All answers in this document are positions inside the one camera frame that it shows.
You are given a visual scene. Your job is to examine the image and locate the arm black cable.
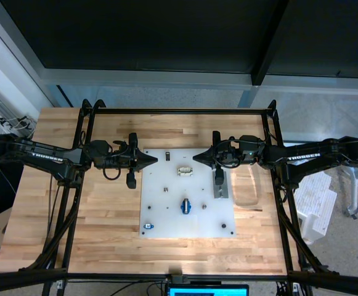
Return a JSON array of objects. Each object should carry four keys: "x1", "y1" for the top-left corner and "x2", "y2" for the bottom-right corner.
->
[
  {"x1": 102, "y1": 165, "x2": 121, "y2": 181},
  {"x1": 213, "y1": 138, "x2": 261, "y2": 170}
]

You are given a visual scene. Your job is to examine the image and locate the white plastic board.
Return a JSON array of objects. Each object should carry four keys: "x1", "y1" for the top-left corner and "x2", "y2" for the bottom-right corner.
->
[{"x1": 139, "y1": 148, "x2": 238, "y2": 239}]

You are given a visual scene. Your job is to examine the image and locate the grey metal stand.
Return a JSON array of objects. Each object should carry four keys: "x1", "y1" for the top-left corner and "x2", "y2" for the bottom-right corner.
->
[{"x1": 338, "y1": 166, "x2": 358, "y2": 220}]

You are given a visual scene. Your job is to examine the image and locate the white plastic step stool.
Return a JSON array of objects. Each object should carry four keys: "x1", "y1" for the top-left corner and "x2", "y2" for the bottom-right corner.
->
[{"x1": 294, "y1": 171, "x2": 337, "y2": 246}]

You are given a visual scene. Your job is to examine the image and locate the grey metal plate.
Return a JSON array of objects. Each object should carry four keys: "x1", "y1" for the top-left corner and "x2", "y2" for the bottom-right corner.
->
[{"x1": 212, "y1": 171, "x2": 230, "y2": 200}]

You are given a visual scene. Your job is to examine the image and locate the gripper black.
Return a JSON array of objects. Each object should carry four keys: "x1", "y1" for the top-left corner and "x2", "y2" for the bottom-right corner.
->
[
  {"x1": 110, "y1": 133, "x2": 158, "y2": 189},
  {"x1": 192, "y1": 131, "x2": 240, "y2": 186}
]

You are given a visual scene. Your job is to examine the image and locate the clear plastic tub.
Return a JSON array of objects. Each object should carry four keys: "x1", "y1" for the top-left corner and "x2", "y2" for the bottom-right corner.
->
[{"x1": 231, "y1": 163, "x2": 264, "y2": 208}]

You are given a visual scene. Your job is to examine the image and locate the thin black floor cable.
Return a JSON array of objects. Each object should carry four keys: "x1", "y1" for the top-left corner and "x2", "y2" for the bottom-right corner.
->
[{"x1": 146, "y1": 282, "x2": 167, "y2": 296}]

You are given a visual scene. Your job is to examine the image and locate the black metal frame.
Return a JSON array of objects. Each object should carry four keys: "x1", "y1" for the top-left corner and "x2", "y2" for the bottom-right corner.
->
[{"x1": 0, "y1": 98, "x2": 358, "y2": 296}]

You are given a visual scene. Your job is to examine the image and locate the tangled wall cables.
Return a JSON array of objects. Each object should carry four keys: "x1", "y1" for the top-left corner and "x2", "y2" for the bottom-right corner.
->
[{"x1": 0, "y1": 115, "x2": 37, "y2": 139}]

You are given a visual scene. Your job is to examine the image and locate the laptop with blue screen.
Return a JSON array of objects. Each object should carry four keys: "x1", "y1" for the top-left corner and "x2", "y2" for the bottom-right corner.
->
[{"x1": 165, "y1": 284, "x2": 250, "y2": 296}]

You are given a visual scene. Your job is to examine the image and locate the small black camera box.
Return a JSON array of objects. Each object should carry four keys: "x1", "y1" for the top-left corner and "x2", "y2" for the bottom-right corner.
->
[{"x1": 168, "y1": 269, "x2": 188, "y2": 285}]

